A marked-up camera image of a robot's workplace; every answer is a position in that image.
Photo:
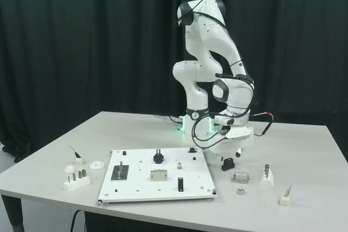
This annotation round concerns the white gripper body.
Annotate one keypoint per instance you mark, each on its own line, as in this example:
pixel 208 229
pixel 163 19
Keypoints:
pixel 239 143

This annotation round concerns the black D-SUB plug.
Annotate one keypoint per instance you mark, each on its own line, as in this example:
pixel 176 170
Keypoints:
pixel 227 164

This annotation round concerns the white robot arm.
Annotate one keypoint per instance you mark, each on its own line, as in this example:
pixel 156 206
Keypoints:
pixel 204 52

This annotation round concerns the metal rectangular connector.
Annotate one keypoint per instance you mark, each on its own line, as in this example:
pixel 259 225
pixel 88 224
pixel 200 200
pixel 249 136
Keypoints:
pixel 238 178

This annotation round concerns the metal plug in stepped holder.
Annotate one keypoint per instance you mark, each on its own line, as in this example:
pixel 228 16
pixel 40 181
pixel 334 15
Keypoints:
pixel 267 170

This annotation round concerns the metal bolt nut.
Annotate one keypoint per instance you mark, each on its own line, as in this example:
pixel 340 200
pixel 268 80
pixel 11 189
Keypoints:
pixel 239 191

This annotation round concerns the white stepped holder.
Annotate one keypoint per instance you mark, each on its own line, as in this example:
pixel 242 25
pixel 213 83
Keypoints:
pixel 267 181

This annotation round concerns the metal BNC plug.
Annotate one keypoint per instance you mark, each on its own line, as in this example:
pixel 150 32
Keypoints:
pixel 179 165

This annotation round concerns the black round plug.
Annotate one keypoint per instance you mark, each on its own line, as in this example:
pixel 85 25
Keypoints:
pixel 158 158

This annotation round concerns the metal plug in cube holder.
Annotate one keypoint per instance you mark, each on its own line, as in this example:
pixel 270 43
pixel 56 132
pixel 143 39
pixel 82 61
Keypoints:
pixel 287 190

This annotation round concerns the white small cube holder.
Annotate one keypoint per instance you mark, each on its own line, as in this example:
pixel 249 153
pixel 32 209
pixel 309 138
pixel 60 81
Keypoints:
pixel 284 200

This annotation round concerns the white task board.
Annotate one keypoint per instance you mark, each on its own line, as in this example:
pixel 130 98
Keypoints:
pixel 141 188

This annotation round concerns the white large gear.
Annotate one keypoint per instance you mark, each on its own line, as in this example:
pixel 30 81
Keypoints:
pixel 97 165

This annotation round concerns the white small plug holder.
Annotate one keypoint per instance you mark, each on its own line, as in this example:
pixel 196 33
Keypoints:
pixel 79 160

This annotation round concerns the white peg holder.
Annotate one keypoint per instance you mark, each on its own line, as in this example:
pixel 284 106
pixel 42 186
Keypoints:
pixel 77 184

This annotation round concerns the white medium gear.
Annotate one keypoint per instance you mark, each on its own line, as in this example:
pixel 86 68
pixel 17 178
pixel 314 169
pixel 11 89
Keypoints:
pixel 69 169

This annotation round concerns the black curtains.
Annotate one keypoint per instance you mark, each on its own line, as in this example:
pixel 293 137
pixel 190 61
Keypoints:
pixel 81 39

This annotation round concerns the dark table leg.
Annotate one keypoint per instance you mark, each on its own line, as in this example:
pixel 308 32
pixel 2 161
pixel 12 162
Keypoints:
pixel 11 213

